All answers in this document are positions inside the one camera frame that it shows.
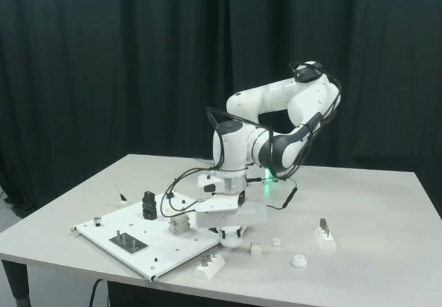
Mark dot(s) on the white task board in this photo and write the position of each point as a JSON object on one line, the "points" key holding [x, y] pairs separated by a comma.
{"points": [[114, 231]]}

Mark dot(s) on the small black plug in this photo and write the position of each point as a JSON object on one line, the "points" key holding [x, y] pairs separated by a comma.
{"points": [[169, 195]]}

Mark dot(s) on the white square peg holder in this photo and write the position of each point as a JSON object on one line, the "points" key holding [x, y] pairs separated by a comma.
{"points": [[326, 241]]}

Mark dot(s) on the metal round peg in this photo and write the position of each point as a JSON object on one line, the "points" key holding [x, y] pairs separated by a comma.
{"points": [[214, 254], [209, 258], [204, 262]]}

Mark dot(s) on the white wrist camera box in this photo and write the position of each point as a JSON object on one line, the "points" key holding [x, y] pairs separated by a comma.
{"points": [[210, 185]]}

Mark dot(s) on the black D-SUB plug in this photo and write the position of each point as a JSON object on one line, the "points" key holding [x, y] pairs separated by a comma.
{"points": [[148, 206]]}

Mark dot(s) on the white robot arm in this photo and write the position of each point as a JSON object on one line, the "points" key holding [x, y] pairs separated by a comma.
{"points": [[262, 96]]}

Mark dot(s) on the white round peg holder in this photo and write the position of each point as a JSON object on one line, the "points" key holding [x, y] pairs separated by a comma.
{"points": [[207, 270]]}

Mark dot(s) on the black table leg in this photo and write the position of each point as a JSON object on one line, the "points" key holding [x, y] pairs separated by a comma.
{"points": [[15, 283]]}

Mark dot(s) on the black curtains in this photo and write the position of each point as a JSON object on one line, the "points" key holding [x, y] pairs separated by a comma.
{"points": [[103, 62]]}

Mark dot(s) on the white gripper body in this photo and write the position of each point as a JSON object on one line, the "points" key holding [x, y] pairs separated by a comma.
{"points": [[241, 215]]}

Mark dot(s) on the white medium gear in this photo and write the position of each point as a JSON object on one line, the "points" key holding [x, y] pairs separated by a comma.
{"points": [[299, 260]]}

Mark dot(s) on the metal square peg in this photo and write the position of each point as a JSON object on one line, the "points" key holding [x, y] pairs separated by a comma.
{"points": [[322, 224], [327, 234], [325, 229]]}

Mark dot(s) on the small cream square holder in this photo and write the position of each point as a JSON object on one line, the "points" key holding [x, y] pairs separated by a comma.
{"points": [[256, 249]]}

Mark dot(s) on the metal BNC plug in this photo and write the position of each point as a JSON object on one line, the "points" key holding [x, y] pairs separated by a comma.
{"points": [[97, 221]]}

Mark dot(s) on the white small gear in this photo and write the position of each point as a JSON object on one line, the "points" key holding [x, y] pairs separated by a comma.
{"points": [[276, 243]]}

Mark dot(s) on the beige rectangular connector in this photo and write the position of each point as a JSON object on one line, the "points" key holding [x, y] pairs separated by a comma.
{"points": [[179, 225]]}

